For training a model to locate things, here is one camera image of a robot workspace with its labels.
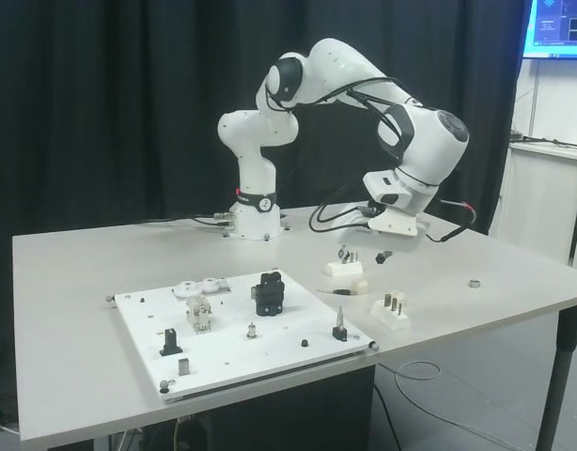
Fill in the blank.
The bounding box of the white large gear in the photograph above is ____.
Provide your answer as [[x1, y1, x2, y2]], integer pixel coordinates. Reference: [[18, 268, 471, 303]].
[[171, 280, 201, 302]]

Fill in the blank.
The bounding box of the black curtain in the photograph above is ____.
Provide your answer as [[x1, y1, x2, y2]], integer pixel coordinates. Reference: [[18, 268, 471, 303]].
[[0, 0, 537, 398]]

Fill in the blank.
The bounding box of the black table leg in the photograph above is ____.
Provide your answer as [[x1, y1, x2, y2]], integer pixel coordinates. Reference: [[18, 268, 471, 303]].
[[537, 300, 577, 451]]

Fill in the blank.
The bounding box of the black D-SUB plug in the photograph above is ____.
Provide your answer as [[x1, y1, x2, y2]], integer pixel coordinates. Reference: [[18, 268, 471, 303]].
[[249, 269, 289, 318]]

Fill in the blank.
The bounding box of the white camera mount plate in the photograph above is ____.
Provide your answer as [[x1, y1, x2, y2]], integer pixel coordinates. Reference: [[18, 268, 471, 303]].
[[367, 209, 420, 237]]

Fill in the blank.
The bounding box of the white cabinet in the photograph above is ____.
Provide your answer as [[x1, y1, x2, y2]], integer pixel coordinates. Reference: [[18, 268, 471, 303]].
[[488, 139, 577, 272]]

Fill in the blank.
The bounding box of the black camera cable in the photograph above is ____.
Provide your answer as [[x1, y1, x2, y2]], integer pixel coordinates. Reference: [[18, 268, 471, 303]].
[[308, 199, 380, 234]]

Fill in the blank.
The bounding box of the blue screen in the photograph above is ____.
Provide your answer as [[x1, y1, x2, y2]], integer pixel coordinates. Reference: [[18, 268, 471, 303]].
[[522, 0, 577, 61]]

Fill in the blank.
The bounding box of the white peg holder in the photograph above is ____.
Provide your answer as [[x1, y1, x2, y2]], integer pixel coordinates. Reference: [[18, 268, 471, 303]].
[[369, 300, 413, 333], [323, 259, 366, 282]]

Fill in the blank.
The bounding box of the white task board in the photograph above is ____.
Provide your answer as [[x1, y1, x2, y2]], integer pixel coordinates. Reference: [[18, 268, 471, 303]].
[[110, 269, 379, 405]]

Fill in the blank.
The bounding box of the black base power cable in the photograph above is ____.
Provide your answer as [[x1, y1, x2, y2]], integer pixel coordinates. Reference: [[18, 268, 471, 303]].
[[145, 210, 237, 234]]

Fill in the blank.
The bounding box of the beige multi-pin connector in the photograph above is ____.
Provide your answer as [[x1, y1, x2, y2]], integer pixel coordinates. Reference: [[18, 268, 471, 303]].
[[184, 294, 213, 336]]

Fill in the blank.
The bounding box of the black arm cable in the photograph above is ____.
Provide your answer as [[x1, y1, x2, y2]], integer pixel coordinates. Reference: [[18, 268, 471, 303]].
[[263, 74, 414, 166]]

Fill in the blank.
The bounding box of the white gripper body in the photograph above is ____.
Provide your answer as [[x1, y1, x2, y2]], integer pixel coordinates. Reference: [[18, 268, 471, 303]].
[[316, 201, 429, 238]]

